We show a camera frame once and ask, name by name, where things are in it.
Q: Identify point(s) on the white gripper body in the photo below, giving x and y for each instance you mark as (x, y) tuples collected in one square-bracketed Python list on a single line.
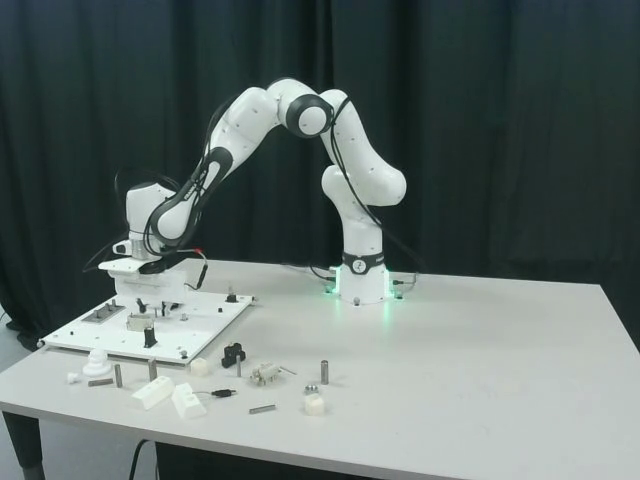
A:
[(150, 286)]

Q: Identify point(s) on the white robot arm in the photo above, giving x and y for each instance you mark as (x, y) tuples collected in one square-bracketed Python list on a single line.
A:
[(360, 150)]

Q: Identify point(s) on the long white peg holder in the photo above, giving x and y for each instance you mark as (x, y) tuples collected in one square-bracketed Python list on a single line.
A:
[(190, 401), (152, 394)]

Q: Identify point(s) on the short metal peg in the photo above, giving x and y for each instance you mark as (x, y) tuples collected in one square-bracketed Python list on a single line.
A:
[(100, 383)]

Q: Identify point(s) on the thin metal peg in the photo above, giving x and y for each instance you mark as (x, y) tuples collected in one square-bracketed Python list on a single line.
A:
[(239, 369)]

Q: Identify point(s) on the tall metal round peg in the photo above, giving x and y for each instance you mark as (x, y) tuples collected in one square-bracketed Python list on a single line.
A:
[(324, 372)]

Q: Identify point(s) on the black waterproof plug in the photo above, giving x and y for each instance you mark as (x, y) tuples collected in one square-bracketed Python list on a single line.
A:
[(150, 337)]

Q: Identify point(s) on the flat white mounting plate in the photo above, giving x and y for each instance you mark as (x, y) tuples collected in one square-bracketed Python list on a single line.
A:
[(120, 266)]

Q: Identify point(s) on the white task board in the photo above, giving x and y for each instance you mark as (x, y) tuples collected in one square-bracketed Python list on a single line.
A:
[(200, 325)]

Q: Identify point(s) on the small white cube holder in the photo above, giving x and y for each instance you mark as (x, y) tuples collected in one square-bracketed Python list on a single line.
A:
[(200, 367)]

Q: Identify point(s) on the white stacked gears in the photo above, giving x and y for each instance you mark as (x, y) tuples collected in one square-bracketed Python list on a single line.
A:
[(96, 365)]

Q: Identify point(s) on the black D-SUB plug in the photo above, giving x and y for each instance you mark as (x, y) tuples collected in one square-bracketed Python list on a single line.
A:
[(232, 354)]

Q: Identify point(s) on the white small gear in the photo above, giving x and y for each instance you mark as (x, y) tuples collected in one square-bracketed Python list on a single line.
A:
[(74, 377)]

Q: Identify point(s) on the white Ethernet plug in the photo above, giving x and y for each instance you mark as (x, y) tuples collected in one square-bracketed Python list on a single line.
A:
[(264, 376)]

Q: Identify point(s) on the thin metal pin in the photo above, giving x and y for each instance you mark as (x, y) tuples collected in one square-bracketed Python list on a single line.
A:
[(288, 370)]

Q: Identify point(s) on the metal bolt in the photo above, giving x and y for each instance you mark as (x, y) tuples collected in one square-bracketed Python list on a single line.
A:
[(312, 388)]

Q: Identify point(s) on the white bolt holder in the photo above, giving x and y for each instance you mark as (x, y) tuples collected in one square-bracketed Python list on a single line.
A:
[(314, 405)]

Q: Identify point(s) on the black table leg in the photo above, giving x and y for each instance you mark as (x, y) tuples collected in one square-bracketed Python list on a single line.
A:
[(22, 445)]

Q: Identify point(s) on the black curtain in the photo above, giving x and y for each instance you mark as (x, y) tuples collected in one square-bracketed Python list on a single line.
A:
[(500, 100)]

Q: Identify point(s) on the small white camera box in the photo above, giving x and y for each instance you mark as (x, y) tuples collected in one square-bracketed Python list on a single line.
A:
[(122, 247)]

